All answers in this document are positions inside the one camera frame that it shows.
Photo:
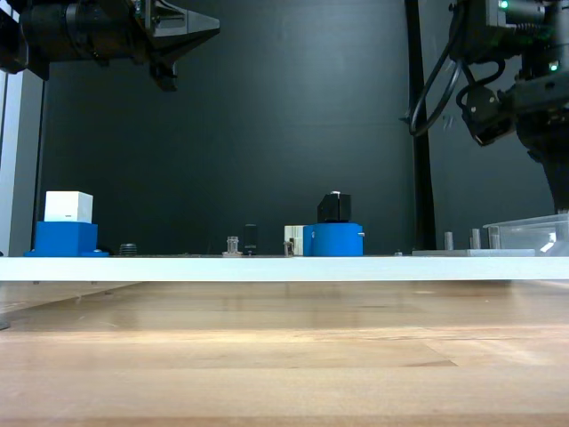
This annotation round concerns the grey metal plate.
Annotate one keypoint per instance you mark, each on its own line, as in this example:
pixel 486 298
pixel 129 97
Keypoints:
pixel 444 252

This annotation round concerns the black table frame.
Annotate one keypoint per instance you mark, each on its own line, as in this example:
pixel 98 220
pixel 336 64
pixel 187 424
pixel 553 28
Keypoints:
pixel 422 187

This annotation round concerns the black ribbed knob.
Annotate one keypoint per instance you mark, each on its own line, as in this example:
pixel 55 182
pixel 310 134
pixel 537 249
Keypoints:
pixel 129 250

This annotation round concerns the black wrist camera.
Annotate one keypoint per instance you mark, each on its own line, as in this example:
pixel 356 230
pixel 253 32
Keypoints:
pixel 484 120

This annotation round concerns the thin metal peg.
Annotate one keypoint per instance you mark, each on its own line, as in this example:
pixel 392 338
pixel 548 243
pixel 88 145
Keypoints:
pixel 449 240
pixel 494 238
pixel 476 238

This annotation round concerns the white task board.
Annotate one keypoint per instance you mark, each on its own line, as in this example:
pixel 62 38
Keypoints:
pixel 284 269

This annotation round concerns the white connector housing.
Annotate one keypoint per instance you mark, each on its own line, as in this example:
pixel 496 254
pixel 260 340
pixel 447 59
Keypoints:
pixel 295 238

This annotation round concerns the blue square holder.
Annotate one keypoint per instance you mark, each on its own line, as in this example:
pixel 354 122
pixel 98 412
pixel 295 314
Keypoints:
pixel 62 238

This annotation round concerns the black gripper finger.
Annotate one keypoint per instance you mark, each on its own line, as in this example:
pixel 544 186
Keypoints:
pixel 531 144
pixel 558 173
pixel 200 22
pixel 178 44

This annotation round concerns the black block connector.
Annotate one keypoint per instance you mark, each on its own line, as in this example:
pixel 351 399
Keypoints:
pixel 333 207

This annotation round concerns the clear plastic socket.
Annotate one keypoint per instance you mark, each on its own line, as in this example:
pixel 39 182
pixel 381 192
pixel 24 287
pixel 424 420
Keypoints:
pixel 232 245

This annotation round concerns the clear plastic tub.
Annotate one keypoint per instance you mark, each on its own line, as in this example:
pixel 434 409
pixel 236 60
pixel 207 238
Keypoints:
pixel 524 233

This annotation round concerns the blue round holder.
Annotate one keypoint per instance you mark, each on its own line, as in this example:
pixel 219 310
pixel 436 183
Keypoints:
pixel 338 240

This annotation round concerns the white cube block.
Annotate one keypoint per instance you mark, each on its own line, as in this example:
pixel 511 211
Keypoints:
pixel 66 205

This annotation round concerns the small black plug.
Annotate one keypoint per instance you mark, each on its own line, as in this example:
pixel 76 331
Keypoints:
pixel 250 236

